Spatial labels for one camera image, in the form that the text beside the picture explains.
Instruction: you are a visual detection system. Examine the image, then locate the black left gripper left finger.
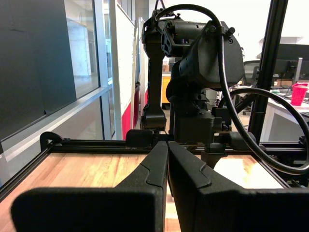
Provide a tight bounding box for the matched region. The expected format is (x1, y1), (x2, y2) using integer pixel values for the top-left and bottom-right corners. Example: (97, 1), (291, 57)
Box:
(11, 141), (169, 232)

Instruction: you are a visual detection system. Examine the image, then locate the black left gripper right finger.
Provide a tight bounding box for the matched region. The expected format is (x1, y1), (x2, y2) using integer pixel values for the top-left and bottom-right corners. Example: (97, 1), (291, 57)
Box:
(168, 141), (309, 232)

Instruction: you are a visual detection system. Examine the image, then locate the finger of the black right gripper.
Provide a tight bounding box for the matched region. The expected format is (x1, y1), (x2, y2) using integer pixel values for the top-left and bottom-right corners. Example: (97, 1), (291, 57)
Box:
(200, 145), (229, 170)

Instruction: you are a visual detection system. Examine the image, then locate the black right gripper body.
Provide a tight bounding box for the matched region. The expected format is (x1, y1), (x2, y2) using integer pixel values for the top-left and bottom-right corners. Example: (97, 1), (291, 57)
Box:
(125, 129), (258, 148)

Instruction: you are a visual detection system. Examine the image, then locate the red partition panel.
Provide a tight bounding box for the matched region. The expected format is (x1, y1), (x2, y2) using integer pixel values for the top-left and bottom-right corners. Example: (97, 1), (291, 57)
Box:
(121, 84), (148, 141)

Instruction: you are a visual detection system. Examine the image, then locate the yellow cabinet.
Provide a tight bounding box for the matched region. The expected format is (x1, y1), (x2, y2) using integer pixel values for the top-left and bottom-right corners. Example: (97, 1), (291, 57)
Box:
(162, 73), (172, 109)

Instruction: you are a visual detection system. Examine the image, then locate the white office desk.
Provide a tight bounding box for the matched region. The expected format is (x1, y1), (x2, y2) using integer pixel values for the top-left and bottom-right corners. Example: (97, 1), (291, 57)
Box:
(259, 86), (309, 143)

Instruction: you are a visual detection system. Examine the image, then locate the grey mesh office chair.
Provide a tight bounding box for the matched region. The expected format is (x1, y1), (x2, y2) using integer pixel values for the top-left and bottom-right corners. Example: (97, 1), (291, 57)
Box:
(242, 60), (261, 116)

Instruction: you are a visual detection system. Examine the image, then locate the red plastic cup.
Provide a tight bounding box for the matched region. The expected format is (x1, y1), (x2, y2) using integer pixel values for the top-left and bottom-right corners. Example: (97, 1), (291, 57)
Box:
(290, 82), (309, 106)

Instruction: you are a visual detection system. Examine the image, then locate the large black monitor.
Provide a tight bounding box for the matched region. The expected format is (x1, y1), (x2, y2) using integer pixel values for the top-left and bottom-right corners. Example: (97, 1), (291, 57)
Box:
(275, 44), (309, 80)

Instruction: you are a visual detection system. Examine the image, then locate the black metal frame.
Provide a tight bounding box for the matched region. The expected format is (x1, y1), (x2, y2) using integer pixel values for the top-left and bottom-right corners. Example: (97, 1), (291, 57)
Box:
(0, 0), (309, 203)

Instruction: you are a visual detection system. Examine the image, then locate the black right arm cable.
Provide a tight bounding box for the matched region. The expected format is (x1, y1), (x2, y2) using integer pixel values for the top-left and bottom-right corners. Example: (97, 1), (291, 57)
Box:
(154, 0), (309, 176)

